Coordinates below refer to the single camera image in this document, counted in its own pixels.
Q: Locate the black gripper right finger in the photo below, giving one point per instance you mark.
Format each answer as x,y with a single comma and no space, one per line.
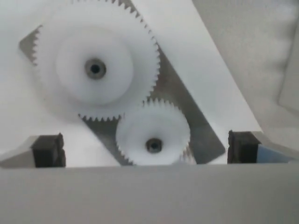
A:
243,147

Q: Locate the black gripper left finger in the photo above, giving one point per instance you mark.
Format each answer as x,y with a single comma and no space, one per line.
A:
47,150

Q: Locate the white medium gear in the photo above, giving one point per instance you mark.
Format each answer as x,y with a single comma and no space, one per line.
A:
163,126

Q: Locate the white large gear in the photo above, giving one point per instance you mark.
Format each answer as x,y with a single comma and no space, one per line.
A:
77,46

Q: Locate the white task board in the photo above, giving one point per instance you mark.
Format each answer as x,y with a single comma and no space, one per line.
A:
187,46

